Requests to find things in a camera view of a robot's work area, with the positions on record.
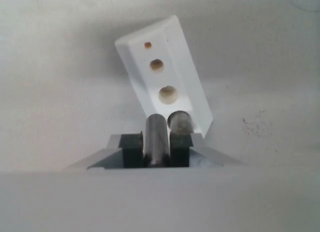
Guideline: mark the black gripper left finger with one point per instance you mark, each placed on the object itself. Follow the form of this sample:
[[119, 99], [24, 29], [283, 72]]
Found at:
[[130, 151]]

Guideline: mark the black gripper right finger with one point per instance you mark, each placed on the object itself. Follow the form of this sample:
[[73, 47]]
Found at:
[[180, 151]]

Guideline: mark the thick metal round peg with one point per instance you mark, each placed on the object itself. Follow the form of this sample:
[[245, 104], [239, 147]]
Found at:
[[180, 123]]

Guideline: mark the white peg holder with holes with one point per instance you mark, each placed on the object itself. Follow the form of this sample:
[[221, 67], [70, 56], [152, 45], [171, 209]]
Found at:
[[175, 66]]

